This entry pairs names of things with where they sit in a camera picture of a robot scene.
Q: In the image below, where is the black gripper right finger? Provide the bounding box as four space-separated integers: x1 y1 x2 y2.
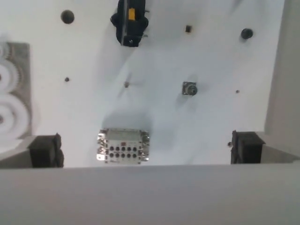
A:
231 130 300 165

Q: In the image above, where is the black D-SUB plug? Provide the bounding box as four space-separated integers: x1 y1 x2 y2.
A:
110 0 150 48

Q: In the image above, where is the black USB plug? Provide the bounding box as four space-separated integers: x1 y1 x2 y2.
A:
240 28 255 41

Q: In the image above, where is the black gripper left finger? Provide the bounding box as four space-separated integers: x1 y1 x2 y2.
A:
0 133 64 168

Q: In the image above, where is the white medium gear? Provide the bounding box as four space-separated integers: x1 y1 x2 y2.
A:
0 61 22 95

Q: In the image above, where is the white large gear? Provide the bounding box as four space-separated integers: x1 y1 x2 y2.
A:
0 93 32 142

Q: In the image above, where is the white task board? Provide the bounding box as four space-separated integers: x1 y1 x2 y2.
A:
0 0 285 168

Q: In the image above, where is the metal BNC plug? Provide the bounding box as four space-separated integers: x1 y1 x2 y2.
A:
187 82 198 95

